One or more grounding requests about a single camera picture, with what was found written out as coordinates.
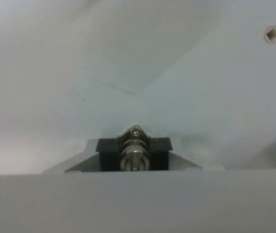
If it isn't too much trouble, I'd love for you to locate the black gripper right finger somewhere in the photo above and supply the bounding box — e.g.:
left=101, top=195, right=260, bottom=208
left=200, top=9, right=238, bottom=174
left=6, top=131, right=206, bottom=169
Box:
left=149, top=137, right=226, bottom=172

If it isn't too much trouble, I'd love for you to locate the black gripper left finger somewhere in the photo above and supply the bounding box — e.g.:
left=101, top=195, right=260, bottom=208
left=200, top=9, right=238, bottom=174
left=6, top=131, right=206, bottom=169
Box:
left=41, top=137, right=120, bottom=174

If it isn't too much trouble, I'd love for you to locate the metal BNC plug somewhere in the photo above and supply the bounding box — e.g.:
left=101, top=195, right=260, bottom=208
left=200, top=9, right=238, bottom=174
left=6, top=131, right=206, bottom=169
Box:
left=119, top=139, right=151, bottom=172

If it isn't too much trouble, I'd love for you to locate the white task board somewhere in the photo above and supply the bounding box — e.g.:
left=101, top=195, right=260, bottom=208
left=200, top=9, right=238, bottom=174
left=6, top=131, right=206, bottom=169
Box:
left=0, top=0, right=276, bottom=177

